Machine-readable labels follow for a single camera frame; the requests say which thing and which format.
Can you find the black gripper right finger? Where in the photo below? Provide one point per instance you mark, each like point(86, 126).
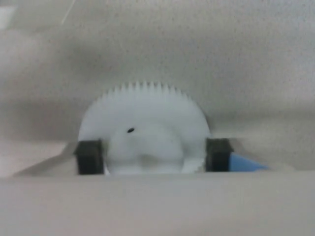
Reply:
point(217, 155)

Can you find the white large gear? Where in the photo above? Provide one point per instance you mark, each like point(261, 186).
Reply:
point(145, 127)

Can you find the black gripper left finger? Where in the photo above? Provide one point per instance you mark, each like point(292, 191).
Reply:
point(89, 157)

